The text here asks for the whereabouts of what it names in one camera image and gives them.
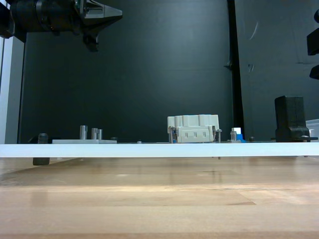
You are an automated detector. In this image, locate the black USB socket housing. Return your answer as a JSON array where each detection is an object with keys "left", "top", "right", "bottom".
[{"left": 270, "top": 95, "right": 319, "bottom": 143}]

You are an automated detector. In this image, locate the small blue white connector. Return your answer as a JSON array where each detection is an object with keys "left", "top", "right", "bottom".
[{"left": 231, "top": 127, "right": 247, "bottom": 143}]

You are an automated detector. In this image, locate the beige multi-pin connector housing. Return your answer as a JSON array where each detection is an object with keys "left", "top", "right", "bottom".
[{"left": 166, "top": 114, "right": 220, "bottom": 144}]

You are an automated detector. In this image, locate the black vertical pillar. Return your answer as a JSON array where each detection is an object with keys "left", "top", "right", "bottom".
[{"left": 223, "top": 0, "right": 246, "bottom": 141}]

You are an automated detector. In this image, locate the grey metal plate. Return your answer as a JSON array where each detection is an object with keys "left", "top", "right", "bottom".
[{"left": 51, "top": 139, "right": 118, "bottom": 144}]

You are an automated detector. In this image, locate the black knurled bolt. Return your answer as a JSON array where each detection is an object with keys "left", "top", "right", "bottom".
[{"left": 32, "top": 133, "right": 50, "bottom": 166}]

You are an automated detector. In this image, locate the white task board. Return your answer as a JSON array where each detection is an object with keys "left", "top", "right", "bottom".
[{"left": 0, "top": 141, "right": 319, "bottom": 159}]

